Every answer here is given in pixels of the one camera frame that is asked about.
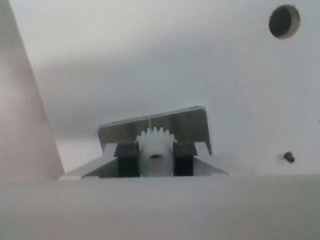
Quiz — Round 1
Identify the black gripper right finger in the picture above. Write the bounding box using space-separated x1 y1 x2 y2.
172 144 229 177

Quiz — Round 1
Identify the white small gear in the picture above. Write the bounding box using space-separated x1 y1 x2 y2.
135 126 178 178

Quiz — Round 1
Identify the white task board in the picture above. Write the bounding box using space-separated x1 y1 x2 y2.
9 0 320 180

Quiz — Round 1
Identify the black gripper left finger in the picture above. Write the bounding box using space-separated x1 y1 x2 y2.
81 142 141 179

